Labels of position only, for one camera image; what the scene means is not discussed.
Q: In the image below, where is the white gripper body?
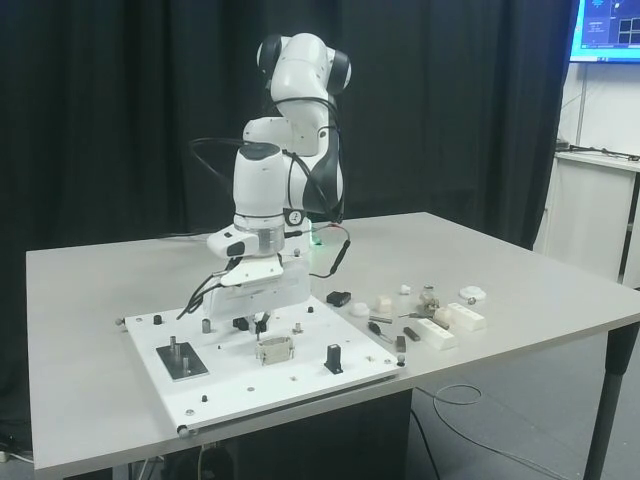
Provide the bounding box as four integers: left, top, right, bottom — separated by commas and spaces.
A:
207, 264, 314, 322

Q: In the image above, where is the white peg holder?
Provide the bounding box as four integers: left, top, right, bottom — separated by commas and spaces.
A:
414, 318, 457, 350
446, 302, 487, 331

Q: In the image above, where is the white task board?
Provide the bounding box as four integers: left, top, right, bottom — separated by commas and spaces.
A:
115, 287, 407, 437

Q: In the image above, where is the black curtain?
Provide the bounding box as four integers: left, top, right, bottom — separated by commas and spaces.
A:
0, 0, 576, 451

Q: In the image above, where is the dark table leg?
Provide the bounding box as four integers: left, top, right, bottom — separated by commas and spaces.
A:
584, 327, 630, 480

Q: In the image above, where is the blue screen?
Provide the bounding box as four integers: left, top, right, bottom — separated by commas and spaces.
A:
568, 0, 640, 65

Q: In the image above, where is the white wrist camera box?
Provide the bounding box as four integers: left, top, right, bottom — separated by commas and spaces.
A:
207, 230, 259, 260

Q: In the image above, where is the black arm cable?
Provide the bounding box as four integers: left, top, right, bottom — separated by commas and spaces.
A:
177, 94, 346, 321

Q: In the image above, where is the thin grey wire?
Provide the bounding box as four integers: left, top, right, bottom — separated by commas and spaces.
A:
419, 383, 501, 480

